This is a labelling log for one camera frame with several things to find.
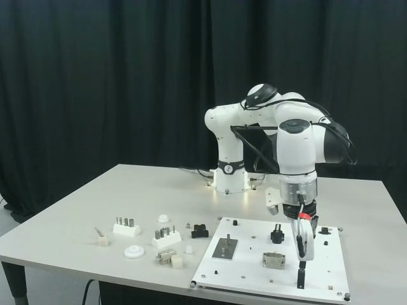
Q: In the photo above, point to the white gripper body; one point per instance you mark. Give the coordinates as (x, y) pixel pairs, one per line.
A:
(308, 244)

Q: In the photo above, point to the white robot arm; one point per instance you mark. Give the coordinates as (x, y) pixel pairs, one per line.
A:
(292, 152)

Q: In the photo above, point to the black round connector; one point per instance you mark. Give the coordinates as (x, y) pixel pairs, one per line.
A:
(276, 236)

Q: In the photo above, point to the white task board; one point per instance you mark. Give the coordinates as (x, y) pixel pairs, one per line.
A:
(248, 267)

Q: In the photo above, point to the black D-SUB plug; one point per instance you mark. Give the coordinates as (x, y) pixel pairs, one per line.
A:
(199, 232)

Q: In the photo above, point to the white small gear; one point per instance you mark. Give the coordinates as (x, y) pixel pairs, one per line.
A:
(189, 250)

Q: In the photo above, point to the white cube holder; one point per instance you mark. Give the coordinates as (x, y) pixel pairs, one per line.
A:
(177, 263)

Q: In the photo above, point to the white peg holder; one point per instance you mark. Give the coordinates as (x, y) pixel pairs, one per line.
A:
(127, 232)
(165, 243)

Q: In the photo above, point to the beige multi-pin plug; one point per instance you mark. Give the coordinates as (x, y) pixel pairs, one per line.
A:
(162, 256)

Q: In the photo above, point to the white medium gear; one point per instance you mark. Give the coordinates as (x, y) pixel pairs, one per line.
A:
(163, 220)

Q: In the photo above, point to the white large gear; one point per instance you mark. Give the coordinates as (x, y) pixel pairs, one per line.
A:
(133, 252)

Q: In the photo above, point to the small white bolt holder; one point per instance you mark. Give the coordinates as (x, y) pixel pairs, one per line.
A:
(102, 241)

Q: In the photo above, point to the black curtain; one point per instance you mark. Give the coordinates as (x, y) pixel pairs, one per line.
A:
(95, 79)

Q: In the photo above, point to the black table leg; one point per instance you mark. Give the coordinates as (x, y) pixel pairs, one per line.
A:
(14, 282)

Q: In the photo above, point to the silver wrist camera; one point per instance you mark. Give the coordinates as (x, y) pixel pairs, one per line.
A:
(273, 210)

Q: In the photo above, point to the white camera bracket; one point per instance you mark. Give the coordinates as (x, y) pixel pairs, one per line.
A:
(271, 196)

